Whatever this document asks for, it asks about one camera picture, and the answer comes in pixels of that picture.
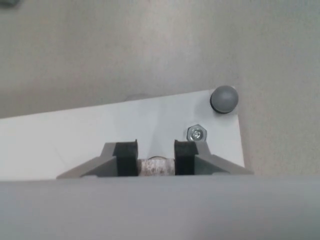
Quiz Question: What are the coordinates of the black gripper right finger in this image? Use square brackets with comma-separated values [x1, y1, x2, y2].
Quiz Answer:
[173, 138, 255, 177]

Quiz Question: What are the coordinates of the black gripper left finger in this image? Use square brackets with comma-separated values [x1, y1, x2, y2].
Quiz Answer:
[56, 138, 139, 180]

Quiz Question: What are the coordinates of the large metal square peg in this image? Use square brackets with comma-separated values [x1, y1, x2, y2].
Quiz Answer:
[136, 157, 176, 177]

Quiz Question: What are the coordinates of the white task board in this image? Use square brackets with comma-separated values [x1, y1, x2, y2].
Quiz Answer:
[0, 86, 247, 181]

